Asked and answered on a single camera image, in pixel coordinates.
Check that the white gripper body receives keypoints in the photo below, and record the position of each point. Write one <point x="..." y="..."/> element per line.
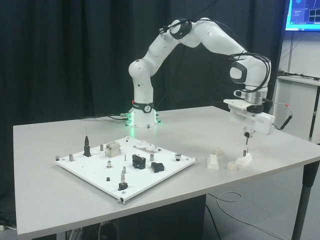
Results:
<point x="265" y="125"/>

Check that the metal round peg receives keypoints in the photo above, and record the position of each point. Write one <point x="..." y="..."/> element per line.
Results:
<point x="246" y="141"/>

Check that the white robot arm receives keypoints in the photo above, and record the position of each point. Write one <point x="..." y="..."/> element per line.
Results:
<point x="215" y="35"/>

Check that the white peg holder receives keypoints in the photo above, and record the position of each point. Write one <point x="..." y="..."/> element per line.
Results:
<point x="243" y="160"/>

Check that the small white round holder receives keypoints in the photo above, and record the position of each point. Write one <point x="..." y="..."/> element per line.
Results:
<point x="219" y="151"/>

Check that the short metal cylinder peg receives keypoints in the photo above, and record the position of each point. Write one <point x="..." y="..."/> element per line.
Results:
<point x="151" y="158"/>

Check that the metal square peg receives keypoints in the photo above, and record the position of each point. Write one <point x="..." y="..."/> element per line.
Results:
<point x="71" y="158"/>

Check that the black rod with red tag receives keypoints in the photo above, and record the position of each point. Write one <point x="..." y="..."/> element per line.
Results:
<point x="286" y="120"/>

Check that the white cabinet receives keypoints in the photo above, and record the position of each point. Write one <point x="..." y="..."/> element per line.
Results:
<point x="295" y="105"/>

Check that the small white cube holder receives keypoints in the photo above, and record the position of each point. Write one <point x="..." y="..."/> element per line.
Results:
<point x="232" y="166"/>

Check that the long white holder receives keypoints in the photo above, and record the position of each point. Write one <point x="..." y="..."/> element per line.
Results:
<point x="213" y="162"/>

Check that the metal bolt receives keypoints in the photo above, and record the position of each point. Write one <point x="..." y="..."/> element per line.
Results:
<point x="177" y="157"/>

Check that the black table leg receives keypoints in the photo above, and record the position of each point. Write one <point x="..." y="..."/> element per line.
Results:
<point x="303" y="200"/>

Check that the white small gear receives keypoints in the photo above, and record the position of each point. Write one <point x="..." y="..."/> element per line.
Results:
<point x="156" y="150"/>

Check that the black block plug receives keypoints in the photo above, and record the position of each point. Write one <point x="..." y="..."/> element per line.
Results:
<point x="157" y="167"/>

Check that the white medium gear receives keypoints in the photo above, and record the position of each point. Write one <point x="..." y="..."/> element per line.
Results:
<point x="150" y="149"/>

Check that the white large gear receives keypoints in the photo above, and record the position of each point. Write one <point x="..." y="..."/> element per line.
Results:
<point x="141" y="145"/>

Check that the black plug with prongs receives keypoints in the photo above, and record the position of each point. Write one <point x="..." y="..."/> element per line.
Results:
<point x="138" y="162"/>

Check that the blue screen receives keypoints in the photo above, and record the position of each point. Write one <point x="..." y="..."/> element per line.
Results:
<point x="303" y="15"/>

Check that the black base metal plug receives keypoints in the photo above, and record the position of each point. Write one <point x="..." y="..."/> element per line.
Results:
<point x="122" y="185"/>

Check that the metal BNC plug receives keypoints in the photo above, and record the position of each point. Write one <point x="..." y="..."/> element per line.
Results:
<point x="109" y="164"/>

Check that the white task board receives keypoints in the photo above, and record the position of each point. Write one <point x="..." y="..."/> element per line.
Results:
<point x="100" y="172"/>

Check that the black curtain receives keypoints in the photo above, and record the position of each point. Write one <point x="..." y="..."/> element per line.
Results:
<point x="62" y="50"/>

